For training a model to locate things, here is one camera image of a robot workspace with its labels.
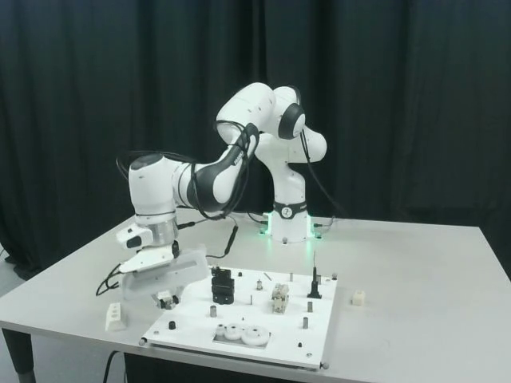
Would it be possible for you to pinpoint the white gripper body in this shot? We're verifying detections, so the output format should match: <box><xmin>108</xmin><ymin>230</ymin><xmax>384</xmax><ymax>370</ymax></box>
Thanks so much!
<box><xmin>121</xmin><ymin>244</ymin><xmax>209</xmax><ymax>301</ymax></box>

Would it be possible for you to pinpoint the black D-SUB plug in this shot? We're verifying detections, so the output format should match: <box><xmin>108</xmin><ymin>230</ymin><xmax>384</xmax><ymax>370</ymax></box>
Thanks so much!
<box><xmin>210</xmin><ymin>267</ymin><xmax>236</xmax><ymax>306</ymax></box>

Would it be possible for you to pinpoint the flat white plate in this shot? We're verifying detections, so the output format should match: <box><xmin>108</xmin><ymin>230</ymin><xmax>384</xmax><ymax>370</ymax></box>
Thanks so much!
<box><xmin>119</xmin><ymin>245</ymin><xmax>179</xmax><ymax>275</ymax></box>

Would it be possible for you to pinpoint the white holder with holes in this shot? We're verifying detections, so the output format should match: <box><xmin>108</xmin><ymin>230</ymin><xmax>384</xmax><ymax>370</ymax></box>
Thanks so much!
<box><xmin>104</xmin><ymin>302</ymin><xmax>129</xmax><ymax>333</ymax></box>

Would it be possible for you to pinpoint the thin black rod red tag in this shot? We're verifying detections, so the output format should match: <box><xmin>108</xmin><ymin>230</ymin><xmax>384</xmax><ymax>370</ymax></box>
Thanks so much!
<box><xmin>222</xmin><ymin>224</ymin><xmax>240</xmax><ymax>259</ymax></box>

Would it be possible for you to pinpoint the white box with dark window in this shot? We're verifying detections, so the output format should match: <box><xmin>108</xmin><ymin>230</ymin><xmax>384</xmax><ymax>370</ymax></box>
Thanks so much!
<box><xmin>115</xmin><ymin>225</ymin><xmax>155</xmax><ymax>251</ymax></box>

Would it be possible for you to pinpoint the beige Ethernet plug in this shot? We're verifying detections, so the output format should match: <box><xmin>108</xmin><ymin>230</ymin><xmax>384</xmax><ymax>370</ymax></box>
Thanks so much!
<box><xmin>270</xmin><ymin>282</ymin><xmax>291</xmax><ymax>315</ymax></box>

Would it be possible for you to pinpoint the white task board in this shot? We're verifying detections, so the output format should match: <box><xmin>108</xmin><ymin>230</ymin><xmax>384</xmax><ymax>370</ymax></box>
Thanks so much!
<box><xmin>139</xmin><ymin>266</ymin><xmax>340</xmax><ymax>369</ymax></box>

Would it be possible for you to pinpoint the black waterproof plug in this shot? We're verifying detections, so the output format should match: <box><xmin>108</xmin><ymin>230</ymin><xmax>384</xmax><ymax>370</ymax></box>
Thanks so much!
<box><xmin>306</xmin><ymin>251</ymin><xmax>323</xmax><ymax>300</ymax></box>

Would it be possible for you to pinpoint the black table leg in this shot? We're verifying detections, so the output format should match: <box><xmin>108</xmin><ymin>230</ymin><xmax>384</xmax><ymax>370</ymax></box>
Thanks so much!
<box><xmin>2</xmin><ymin>327</ymin><xmax>33</xmax><ymax>383</ymax></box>

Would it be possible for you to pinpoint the black curtain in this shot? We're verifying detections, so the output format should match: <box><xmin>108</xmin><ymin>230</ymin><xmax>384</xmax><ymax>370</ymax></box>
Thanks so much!
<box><xmin>0</xmin><ymin>0</ymin><xmax>511</xmax><ymax>267</ymax></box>

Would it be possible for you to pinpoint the silver flange ring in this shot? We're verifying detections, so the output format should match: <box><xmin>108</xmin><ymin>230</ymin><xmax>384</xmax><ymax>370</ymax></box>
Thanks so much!
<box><xmin>148</xmin><ymin>218</ymin><xmax>180</xmax><ymax>247</ymax></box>

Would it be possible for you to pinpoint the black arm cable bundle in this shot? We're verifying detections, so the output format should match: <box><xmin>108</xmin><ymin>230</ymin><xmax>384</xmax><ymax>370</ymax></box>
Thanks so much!
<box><xmin>115</xmin><ymin>119</ymin><xmax>264</xmax><ymax>221</ymax></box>

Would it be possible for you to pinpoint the black camera cable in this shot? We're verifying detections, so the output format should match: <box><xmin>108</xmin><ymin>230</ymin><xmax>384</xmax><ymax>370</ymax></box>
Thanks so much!
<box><xmin>95</xmin><ymin>261</ymin><xmax>133</xmax><ymax>298</ymax></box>

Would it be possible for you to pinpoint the black hanging cable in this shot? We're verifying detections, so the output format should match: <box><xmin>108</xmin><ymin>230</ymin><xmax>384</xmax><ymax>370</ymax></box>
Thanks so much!
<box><xmin>104</xmin><ymin>349</ymin><xmax>123</xmax><ymax>383</ymax></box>

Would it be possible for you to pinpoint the black shoulder cable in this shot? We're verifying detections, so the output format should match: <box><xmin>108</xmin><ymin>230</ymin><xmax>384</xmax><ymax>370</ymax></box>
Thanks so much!
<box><xmin>301</xmin><ymin>126</ymin><xmax>345</xmax><ymax>224</ymax></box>

